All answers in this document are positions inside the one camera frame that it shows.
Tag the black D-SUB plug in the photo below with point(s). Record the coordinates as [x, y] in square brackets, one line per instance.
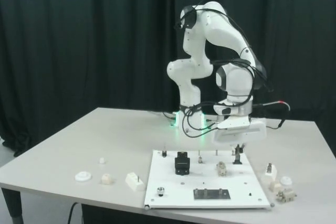
[182, 166]

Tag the white square peg holder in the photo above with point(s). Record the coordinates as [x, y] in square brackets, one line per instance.
[271, 175]

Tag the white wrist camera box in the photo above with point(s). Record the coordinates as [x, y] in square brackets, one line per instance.
[225, 110]

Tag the black curtain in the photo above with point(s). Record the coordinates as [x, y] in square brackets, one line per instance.
[78, 37]

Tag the small white block holder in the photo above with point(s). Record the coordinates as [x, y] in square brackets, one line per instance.
[274, 186]

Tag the long white peg holder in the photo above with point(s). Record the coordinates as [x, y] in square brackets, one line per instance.
[134, 183]

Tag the flat white mount plate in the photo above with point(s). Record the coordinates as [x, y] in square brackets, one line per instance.
[233, 123]

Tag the white task board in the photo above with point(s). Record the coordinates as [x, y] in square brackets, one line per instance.
[210, 182]

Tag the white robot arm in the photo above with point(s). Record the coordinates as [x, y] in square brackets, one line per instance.
[189, 69]

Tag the black table leg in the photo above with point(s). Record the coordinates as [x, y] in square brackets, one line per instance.
[11, 205]

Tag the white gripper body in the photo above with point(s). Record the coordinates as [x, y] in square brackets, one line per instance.
[236, 137]

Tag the metal square peg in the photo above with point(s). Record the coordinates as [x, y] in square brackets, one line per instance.
[269, 168]

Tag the black upright plug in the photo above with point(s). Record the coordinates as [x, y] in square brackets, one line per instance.
[237, 159]

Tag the white large gear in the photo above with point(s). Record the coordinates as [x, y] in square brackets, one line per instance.
[83, 176]

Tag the white small gear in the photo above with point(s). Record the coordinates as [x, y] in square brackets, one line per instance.
[102, 160]

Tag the thin metal round peg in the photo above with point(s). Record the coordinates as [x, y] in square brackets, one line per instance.
[137, 179]

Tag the metal BNC plug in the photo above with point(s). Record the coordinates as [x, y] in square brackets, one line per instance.
[160, 192]

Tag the white medium gear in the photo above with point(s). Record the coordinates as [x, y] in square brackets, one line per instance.
[285, 181]

